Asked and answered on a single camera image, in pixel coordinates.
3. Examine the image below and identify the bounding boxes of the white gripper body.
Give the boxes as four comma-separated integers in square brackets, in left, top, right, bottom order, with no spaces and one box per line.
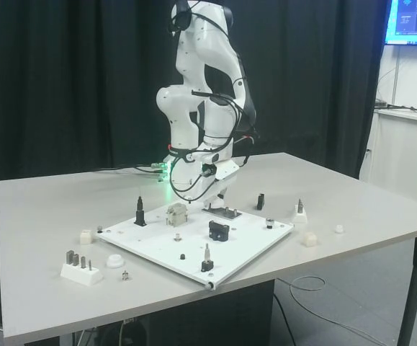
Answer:
[192,175,231,203]

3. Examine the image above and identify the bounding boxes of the white medium gear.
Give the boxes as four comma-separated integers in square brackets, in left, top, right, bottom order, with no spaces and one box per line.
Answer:
[105,253,123,270]

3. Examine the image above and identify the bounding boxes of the flat white mounting plate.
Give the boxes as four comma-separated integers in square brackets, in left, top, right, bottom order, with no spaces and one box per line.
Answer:
[214,159,241,181]

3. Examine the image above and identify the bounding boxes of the white box with dark window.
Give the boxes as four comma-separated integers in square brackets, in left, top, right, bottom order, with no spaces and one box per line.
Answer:
[192,150,221,164]

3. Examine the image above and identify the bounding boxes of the white task board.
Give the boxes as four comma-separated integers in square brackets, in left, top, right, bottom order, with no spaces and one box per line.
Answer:
[95,194,295,291]

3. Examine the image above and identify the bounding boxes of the black tall upright plug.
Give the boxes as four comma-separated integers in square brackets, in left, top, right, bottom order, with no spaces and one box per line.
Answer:
[133,195,148,229]

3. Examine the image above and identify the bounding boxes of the white sloped plug holder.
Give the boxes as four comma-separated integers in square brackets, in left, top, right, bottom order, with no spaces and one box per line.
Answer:
[292,205,309,225]

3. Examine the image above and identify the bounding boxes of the white peg holder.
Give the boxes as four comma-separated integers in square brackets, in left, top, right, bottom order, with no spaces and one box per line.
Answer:
[59,264,104,288]

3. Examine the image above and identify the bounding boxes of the black curtain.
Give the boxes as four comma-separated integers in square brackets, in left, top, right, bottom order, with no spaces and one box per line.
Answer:
[0,0,393,321]

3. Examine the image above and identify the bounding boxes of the white cabinet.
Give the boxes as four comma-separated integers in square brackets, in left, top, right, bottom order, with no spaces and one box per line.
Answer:
[359,106,417,209]

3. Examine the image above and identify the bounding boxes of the blue screen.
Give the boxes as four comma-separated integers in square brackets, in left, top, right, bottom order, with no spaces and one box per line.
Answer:
[384,0,417,47]

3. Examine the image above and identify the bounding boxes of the black looped cable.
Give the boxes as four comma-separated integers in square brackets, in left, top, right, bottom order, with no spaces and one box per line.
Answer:
[168,157,210,202]

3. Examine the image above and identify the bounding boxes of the cables at robot foot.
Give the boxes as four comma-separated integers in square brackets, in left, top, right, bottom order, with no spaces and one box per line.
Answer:
[133,162,169,177]

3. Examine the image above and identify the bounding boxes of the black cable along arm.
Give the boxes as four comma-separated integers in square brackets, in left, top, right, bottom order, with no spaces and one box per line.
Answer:
[167,0,260,147]

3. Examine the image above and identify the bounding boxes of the grey floor cable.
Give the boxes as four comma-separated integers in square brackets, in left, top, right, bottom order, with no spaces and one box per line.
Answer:
[288,275,403,346]

